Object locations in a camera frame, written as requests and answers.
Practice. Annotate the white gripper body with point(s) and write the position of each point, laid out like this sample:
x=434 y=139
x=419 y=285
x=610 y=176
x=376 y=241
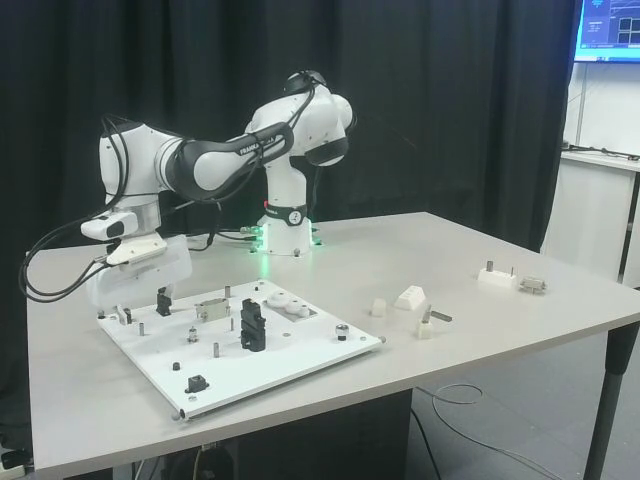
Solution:
x=145 y=281

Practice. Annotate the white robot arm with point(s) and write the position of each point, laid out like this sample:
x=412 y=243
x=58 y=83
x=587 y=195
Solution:
x=220 y=165

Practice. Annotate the round metal black plug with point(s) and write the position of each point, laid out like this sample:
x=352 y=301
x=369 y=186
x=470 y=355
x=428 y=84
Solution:
x=340 y=331

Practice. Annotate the small white round holder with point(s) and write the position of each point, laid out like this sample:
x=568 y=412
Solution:
x=378 y=307

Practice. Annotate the white peg holder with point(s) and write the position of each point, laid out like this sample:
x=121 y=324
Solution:
x=495 y=280

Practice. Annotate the black Ethernet plug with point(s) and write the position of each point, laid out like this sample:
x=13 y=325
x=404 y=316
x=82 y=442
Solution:
x=163 y=304

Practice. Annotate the flat white mounting plate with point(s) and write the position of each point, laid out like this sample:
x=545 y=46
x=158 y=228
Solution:
x=142 y=248

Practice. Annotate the metal BNC plug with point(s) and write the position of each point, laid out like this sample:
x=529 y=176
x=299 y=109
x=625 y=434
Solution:
x=190 y=335

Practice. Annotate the white medium gear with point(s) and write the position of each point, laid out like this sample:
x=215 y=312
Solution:
x=276 y=300

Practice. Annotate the white large gear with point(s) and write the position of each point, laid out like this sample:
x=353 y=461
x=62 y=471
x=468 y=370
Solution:
x=297 y=310

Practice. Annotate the white task board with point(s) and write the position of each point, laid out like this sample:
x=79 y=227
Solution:
x=280 y=360

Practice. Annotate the black box under table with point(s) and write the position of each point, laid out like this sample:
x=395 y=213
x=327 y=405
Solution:
x=310 y=440

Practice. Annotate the black curtain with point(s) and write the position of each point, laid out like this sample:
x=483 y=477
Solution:
x=150 y=50

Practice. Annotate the white wedge-shaped holder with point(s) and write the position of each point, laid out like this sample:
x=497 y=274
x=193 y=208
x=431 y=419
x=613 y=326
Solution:
x=410 y=298

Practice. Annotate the metal bolt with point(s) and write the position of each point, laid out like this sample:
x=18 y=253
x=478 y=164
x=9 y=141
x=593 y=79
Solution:
x=426 y=315

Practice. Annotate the small white bolt holder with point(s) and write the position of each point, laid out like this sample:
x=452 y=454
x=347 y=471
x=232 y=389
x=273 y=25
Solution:
x=425 y=330

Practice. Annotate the grey metal rectangular plug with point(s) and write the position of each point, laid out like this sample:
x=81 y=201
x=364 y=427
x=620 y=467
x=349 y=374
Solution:
x=532 y=286

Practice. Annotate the white cabinet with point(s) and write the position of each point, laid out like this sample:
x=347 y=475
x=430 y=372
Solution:
x=590 y=215

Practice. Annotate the black table leg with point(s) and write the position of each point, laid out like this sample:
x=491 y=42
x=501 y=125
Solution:
x=615 y=400

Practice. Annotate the blue screen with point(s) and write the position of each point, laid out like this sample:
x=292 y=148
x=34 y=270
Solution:
x=610 y=30

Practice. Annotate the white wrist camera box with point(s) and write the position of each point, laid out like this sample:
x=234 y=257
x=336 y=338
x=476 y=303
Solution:
x=100 y=227

